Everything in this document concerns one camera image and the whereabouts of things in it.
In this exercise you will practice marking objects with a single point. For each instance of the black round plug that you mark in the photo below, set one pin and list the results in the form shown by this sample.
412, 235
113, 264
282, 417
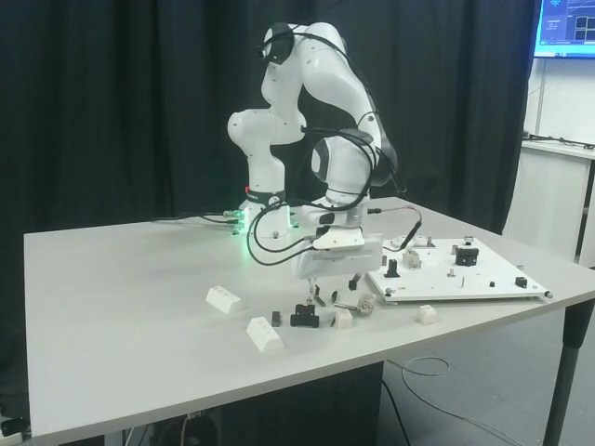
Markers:
466, 258

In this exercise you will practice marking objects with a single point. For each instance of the small black plug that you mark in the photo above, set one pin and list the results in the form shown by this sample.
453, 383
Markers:
521, 282

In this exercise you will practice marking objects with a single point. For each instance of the white cabinet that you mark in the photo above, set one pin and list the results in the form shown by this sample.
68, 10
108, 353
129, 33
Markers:
553, 195

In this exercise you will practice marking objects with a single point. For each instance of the beige Ethernet plug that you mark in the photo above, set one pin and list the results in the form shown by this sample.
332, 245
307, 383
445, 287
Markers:
366, 305

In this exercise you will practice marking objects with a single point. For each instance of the black curtains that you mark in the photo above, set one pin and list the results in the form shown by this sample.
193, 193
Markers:
116, 116

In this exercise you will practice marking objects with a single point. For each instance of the black box under table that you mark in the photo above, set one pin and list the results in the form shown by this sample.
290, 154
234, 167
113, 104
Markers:
297, 409

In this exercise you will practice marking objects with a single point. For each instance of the small black block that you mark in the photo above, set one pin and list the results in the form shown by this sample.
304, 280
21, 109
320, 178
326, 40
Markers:
276, 318

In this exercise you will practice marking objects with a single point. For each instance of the black upright plug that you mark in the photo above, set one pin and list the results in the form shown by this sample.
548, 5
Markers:
392, 270

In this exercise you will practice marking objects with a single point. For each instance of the white task board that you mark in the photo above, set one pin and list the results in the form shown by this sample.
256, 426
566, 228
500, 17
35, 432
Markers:
465, 283

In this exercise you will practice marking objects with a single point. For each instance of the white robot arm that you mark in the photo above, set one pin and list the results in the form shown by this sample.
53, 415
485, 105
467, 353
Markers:
288, 116

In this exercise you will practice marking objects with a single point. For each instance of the long white peg holder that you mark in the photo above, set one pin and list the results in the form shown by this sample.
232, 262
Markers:
265, 334
223, 298

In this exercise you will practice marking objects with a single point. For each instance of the grey table leg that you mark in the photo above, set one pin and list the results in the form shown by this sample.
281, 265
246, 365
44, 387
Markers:
564, 371

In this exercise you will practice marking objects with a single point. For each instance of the small white cube holder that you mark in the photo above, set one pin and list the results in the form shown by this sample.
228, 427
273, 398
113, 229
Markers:
343, 319
427, 315

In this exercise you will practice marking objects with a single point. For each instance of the black D-SUB plug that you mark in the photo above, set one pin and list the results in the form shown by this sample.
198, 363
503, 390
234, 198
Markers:
304, 319

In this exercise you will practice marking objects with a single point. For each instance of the metal bolt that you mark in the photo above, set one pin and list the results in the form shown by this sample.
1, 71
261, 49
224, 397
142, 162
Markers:
346, 306

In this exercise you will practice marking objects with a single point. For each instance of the blue screen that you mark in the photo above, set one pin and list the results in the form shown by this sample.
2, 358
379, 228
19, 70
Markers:
567, 28

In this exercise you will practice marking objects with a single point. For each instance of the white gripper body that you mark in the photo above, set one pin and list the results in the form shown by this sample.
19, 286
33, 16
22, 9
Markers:
339, 262

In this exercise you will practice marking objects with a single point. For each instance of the beige plug with clip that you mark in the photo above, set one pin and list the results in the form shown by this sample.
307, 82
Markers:
412, 260

